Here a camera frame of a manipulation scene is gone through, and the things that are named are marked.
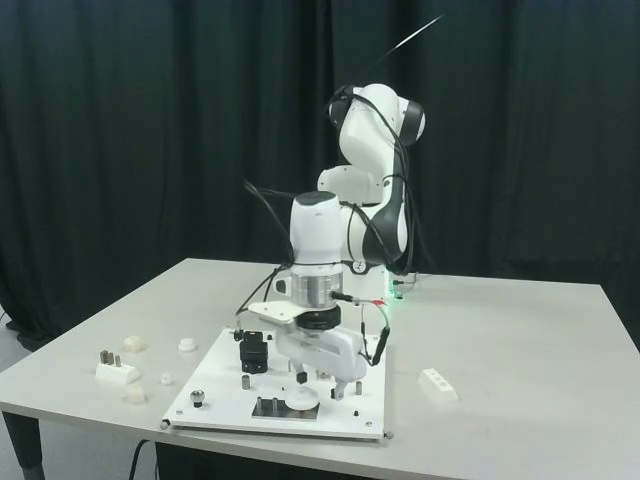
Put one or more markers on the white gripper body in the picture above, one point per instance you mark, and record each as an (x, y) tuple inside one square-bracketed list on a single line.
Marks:
[(325, 352)]

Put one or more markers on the white large gear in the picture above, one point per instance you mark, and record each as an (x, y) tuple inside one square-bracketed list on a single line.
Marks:
[(300, 401)]

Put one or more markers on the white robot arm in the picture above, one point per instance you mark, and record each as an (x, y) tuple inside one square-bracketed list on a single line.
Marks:
[(315, 235)]

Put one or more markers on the white medium gear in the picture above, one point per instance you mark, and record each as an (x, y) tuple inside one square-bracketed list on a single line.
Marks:
[(187, 344)]

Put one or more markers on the white small gear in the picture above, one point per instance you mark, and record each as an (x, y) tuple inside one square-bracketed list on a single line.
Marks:
[(166, 379)]

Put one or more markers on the black D-SUB plug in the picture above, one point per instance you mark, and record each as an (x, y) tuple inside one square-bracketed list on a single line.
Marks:
[(254, 352)]

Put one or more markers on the thin black rod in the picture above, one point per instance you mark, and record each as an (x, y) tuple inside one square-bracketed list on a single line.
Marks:
[(382, 342)]

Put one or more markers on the small white wrist box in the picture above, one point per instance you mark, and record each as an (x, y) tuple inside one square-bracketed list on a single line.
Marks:
[(281, 286)]

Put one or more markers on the white task board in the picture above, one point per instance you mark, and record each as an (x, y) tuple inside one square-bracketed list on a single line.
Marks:
[(220, 390)]

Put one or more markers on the white holder with holes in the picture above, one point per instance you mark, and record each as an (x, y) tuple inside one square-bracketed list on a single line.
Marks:
[(437, 385)]

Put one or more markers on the white hexagonal block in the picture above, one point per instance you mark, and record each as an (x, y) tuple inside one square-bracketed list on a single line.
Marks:
[(134, 393)]

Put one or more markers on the small white square block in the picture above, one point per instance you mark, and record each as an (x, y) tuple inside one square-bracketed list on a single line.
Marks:
[(135, 344)]

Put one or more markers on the white peg holder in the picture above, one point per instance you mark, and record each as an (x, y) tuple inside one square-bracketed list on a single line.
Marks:
[(117, 374)]

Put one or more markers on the black table leg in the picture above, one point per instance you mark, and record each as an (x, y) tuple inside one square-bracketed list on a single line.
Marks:
[(25, 445)]

